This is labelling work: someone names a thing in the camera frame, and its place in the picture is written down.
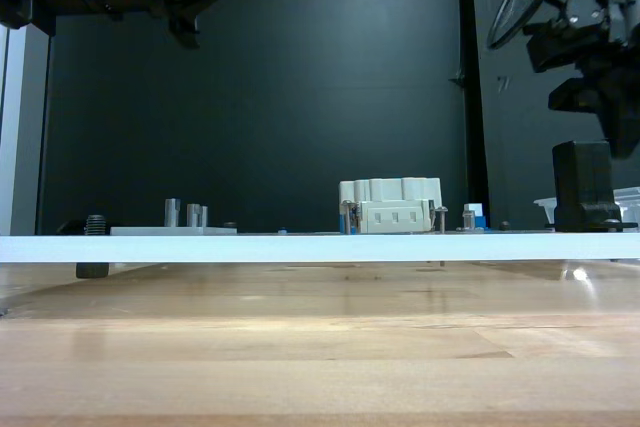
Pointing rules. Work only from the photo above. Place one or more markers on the beige HAN10E hub socket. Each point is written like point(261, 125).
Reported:
point(395, 197)

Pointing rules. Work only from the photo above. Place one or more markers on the black plastic socket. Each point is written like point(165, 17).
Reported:
point(582, 187)

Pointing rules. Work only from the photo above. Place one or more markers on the clear plastic tub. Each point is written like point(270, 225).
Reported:
point(545, 204)

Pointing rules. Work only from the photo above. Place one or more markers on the black screw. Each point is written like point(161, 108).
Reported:
point(97, 226)
point(505, 225)

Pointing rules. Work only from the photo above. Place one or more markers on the small silver socket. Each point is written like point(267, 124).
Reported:
point(470, 219)

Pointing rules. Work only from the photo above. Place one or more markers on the silver metal bar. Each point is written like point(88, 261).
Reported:
point(194, 217)
point(172, 212)

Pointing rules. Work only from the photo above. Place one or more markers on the white mounting board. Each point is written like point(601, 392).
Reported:
point(320, 249)

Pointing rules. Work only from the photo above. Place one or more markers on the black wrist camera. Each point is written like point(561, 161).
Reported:
point(562, 49)

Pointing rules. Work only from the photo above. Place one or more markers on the black vertical post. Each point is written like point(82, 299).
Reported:
point(470, 147)

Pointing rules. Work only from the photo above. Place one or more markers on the grey aluminium partition frame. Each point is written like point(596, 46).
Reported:
point(30, 147)

